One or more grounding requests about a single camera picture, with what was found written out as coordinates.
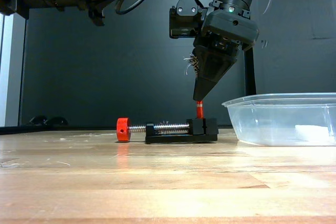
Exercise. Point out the clear plastic tub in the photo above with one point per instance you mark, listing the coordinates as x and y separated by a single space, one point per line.
262 124

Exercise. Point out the black vise with red knob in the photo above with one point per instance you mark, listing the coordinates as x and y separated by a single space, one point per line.
202 129

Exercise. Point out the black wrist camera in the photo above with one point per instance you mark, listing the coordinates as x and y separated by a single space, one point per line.
183 24

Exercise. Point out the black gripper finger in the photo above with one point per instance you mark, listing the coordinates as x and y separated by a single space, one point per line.
212 69

